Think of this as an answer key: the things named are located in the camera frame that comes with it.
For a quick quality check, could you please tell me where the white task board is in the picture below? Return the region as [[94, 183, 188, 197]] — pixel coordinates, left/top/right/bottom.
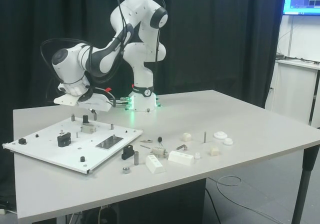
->
[[1, 113, 145, 175]]

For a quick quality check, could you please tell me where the white large gear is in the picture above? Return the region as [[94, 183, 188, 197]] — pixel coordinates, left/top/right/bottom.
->
[[212, 130, 228, 141]]

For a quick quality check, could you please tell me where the thin black rod red tag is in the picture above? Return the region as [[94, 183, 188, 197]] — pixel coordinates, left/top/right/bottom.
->
[[93, 86, 117, 108]]

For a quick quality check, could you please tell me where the black long arm cable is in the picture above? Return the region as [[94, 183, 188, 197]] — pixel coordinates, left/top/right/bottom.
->
[[115, 0, 166, 61]]

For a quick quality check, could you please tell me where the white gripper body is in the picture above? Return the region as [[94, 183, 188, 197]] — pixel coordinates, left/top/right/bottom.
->
[[76, 93, 114, 112]]

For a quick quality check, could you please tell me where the grey floor cable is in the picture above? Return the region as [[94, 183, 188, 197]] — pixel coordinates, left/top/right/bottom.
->
[[204, 175, 278, 224]]

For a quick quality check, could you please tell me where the white cabinet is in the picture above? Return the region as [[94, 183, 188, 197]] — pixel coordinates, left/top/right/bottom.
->
[[264, 56, 320, 129]]

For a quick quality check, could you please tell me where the black foot cable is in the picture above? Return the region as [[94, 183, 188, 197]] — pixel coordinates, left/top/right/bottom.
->
[[112, 95, 133, 109]]

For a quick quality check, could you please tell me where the black table leg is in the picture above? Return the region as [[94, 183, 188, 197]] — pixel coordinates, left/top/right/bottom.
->
[[297, 143, 320, 224]]

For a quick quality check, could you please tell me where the black D-SUB plug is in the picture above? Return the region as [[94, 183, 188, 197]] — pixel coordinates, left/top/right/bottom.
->
[[121, 145, 135, 160]]

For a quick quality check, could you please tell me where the black curtain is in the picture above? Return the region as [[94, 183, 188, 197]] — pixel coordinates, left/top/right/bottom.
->
[[0, 0, 288, 215]]

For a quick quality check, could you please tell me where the beige connector plug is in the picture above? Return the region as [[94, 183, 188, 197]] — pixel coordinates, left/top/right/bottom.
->
[[148, 146, 163, 156]]

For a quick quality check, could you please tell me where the white holder with holes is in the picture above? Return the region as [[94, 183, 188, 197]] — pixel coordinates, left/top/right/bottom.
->
[[144, 154, 167, 175], [167, 150, 196, 165]]

